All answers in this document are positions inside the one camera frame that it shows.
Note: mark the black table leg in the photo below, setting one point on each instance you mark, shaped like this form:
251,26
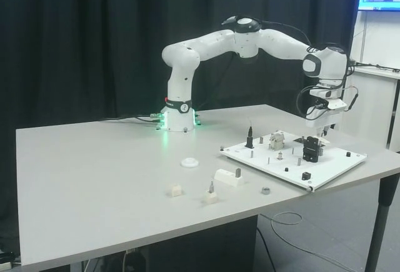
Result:
379,222

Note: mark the black control cabinet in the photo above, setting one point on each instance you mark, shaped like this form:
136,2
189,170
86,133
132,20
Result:
203,247

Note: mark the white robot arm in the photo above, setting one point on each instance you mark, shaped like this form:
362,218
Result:
181,81

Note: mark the metal round peg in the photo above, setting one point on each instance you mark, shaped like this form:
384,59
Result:
211,187

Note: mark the white peg holder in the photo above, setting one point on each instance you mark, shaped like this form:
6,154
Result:
209,198

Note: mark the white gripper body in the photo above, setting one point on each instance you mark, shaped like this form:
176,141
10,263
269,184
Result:
320,119

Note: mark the black D-SUB plug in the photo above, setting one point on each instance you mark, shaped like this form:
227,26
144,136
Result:
311,150

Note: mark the white cabinet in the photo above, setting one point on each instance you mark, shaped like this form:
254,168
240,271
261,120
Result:
375,112

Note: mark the flat white mounting plate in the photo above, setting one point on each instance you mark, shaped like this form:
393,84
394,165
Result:
337,104

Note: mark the small white camera box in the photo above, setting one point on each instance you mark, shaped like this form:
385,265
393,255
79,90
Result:
318,93

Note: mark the small white cube holder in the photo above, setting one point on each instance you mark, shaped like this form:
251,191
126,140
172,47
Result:
174,190

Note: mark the black curtains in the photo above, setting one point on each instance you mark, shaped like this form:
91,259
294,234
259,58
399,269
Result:
78,34

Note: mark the white task board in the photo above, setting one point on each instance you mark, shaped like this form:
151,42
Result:
281,172

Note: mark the white power strip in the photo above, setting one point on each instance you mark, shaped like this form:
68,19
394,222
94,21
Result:
5,264

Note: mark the white large gear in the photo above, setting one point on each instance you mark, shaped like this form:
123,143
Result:
189,162

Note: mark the metal square peg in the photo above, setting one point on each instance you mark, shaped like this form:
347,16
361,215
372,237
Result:
239,172

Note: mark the long white holder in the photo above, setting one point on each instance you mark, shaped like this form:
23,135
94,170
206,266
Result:
226,178

